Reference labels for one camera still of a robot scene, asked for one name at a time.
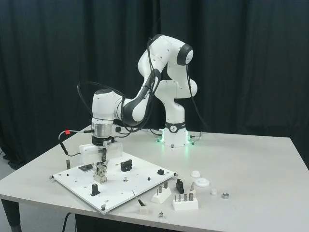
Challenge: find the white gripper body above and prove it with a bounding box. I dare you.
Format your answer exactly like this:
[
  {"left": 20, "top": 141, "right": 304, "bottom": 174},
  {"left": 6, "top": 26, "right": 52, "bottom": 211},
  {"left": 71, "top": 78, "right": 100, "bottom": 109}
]
[{"left": 79, "top": 142, "right": 123, "bottom": 165}]

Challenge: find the grey waterproof plug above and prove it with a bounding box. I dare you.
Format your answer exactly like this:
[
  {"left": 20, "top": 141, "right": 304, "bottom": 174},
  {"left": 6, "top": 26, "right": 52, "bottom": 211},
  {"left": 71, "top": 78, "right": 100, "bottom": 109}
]
[{"left": 93, "top": 161, "right": 108, "bottom": 177}]

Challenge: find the white task board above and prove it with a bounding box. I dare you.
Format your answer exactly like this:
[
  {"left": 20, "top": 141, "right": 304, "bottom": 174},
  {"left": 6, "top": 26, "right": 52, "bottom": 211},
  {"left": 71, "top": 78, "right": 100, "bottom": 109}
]
[{"left": 49, "top": 154, "right": 179, "bottom": 215}]

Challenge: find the white peg holder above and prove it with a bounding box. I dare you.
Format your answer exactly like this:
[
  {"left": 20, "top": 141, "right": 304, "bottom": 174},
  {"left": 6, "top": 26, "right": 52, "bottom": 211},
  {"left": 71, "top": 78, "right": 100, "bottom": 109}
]
[
  {"left": 172, "top": 197, "right": 199, "bottom": 212},
  {"left": 150, "top": 189, "right": 173, "bottom": 203}
]

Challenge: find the black table leg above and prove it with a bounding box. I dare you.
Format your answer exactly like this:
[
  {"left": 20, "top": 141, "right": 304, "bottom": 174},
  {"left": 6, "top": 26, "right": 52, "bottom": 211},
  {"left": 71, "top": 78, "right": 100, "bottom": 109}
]
[{"left": 0, "top": 199, "right": 21, "bottom": 232}]

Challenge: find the white large gear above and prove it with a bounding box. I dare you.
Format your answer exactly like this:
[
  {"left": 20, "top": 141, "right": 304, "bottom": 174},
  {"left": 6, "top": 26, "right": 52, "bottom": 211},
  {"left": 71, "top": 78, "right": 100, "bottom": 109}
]
[{"left": 195, "top": 178, "right": 211, "bottom": 188}]

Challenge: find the black curtain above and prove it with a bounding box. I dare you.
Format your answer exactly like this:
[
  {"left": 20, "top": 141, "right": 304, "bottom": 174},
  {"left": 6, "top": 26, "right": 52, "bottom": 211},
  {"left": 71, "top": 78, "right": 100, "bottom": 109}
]
[{"left": 0, "top": 0, "right": 309, "bottom": 165}]

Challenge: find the thin black rod on wire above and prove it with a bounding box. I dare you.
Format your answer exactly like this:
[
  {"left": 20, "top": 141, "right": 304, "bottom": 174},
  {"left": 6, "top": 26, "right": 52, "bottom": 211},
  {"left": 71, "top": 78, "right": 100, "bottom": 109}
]
[{"left": 57, "top": 129, "right": 96, "bottom": 156}]

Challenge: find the black cable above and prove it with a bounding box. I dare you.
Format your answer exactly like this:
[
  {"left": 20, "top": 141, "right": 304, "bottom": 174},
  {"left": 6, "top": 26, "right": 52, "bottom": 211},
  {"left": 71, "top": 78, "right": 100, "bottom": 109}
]
[
  {"left": 147, "top": 128, "right": 165, "bottom": 136},
  {"left": 63, "top": 212, "right": 74, "bottom": 232},
  {"left": 77, "top": 36, "right": 161, "bottom": 136},
  {"left": 185, "top": 61, "right": 213, "bottom": 133}
]

